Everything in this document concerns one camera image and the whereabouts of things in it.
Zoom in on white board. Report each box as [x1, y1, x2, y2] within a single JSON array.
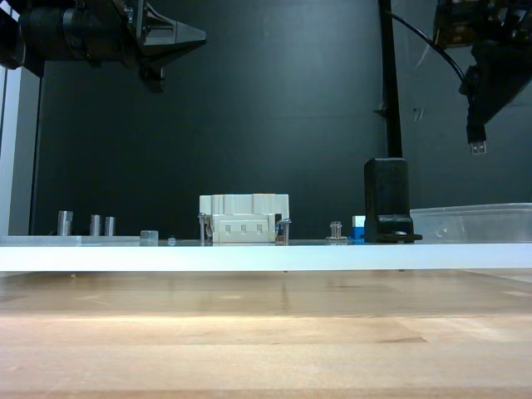
[[0, 239, 532, 273]]

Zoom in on grey metal post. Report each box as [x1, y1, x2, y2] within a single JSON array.
[[0, 65, 42, 246]]

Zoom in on black USB hub socket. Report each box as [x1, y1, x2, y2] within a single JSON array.
[[363, 156, 424, 244]]

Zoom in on notched silver metal peg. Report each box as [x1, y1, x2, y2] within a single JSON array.
[[57, 209, 74, 237]]

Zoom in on black frame post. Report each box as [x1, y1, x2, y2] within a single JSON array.
[[373, 0, 405, 160]]

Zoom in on clear plastic standoff screw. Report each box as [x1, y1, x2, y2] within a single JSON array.
[[326, 222, 348, 244]]

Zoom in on aluminium base plate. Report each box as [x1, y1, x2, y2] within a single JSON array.
[[0, 234, 140, 247]]

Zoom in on blue and white connector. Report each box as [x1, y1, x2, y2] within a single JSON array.
[[351, 214, 367, 243]]

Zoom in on thin USB cable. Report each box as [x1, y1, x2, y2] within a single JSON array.
[[388, 10, 475, 126]]

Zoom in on clear plastic tub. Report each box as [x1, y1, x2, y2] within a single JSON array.
[[409, 202, 532, 243]]

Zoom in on beige connector housing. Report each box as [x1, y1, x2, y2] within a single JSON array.
[[197, 193, 294, 246]]

